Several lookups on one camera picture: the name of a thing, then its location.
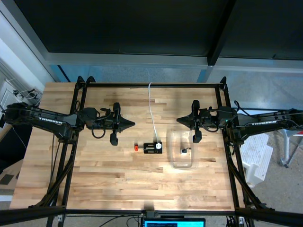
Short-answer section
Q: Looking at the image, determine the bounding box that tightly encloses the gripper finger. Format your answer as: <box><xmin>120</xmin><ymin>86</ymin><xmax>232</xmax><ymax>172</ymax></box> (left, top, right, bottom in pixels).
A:
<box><xmin>119</xmin><ymin>114</ymin><xmax>136</xmax><ymax>124</ymax></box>
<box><xmin>119</xmin><ymin>123</ymin><xmax>136</xmax><ymax>133</ymax></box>
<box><xmin>176</xmin><ymin>120</ymin><xmax>194</xmax><ymax>131</ymax></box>
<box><xmin>176</xmin><ymin>113</ymin><xmax>194</xmax><ymax>121</ymax></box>

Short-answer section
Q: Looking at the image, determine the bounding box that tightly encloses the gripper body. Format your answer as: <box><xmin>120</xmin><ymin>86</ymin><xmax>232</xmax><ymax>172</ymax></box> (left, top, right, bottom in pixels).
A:
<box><xmin>192</xmin><ymin>99</ymin><xmax>211</xmax><ymax>144</ymax></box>
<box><xmin>103</xmin><ymin>102</ymin><xmax>121</xmax><ymax>146</ymax></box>

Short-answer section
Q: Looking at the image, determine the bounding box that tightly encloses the clear plastic tub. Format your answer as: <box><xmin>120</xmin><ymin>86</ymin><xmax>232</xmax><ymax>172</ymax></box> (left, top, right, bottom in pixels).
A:
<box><xmin>167</xmin><ymin>129</ymin><xmax>198</xmax><ymax>171</ymax></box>

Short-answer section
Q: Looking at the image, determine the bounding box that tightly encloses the black vise orange knob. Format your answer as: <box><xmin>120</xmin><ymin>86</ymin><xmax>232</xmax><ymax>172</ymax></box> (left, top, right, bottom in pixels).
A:
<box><xmin>134</xmin><ymin>142</ymin><xmax>163</xmax><ymax>155</ymax></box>

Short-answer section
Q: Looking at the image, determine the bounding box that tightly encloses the white step stool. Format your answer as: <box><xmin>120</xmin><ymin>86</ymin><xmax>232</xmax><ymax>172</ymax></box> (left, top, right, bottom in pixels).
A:
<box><xmin>239</xmin><ymin>133</ymin><xmax>275</xmax><ymax>189</ymax></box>

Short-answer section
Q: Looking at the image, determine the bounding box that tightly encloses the black upright beam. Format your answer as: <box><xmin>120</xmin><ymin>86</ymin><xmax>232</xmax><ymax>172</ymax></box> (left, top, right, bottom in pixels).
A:
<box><xmin>207</xmin><ymin>0</ymin><xmax>237</xmax><ymax>66</ymax></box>

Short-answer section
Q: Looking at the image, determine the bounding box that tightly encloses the grey metal stand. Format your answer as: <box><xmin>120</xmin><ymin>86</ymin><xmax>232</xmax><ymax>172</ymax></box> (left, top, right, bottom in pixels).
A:
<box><xmin>278</xmin><ymin>129</ymin><xmax>303</xmax><ymax>169</ymax></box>

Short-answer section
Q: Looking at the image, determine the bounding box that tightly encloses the laptop screen blue edge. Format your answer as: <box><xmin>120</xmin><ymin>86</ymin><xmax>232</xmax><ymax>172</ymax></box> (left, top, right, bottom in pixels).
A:
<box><xmin>141</xmin><ymin>217</ymin><xmax>206</xmax><ymax>227</ymax></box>

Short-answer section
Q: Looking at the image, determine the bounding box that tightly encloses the cardboard box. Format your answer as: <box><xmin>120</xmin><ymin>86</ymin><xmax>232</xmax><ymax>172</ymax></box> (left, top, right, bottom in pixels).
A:
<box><xmin>0</xmin><ymin>158</ymin><xmax>24</xmax><ymax>190</ymax></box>

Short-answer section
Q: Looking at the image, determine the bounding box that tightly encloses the gripper black cable loop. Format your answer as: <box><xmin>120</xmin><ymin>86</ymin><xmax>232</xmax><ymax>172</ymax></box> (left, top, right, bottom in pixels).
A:
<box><xmin>200</xmin><ymin>122</ymin><xmax>220</xmax><ymax>132</ymax></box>

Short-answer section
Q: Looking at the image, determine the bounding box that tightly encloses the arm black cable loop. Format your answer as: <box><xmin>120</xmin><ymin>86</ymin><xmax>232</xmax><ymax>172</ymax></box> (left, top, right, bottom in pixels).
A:
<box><xmin>91</xmin><ymin>126</ymin><xmax>106</xmax><ymax>140</ymax></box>

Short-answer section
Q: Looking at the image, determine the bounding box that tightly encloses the white receptacle cable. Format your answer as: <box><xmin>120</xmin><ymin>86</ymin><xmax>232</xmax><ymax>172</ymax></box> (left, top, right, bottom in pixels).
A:
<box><xmin>148</xmin><ymin>81</ymin><xmax>160</xmax><ymax>143</ymax></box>

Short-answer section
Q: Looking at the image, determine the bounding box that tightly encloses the black white cable bundle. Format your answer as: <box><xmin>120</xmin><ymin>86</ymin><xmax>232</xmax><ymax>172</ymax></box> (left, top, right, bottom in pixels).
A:
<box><xmin>12</xmin><ymin>87</ymin><xmax>40</xmax><ymax>100</ymax></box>

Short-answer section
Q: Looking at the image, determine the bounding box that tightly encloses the small black camera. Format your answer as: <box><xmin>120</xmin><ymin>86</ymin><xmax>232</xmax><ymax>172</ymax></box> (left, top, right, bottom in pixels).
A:
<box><xmin>144</xmin><ymin>206</ymin><xmax>159</xmax><ymax>218</ymax></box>

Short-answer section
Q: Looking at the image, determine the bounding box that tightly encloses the black table frame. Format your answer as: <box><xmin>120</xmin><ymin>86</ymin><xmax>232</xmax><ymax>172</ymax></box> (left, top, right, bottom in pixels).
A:
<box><xmin>0</xmin><ymin>75</ymin><xmax>303</xmax><ymax>227</ymax></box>

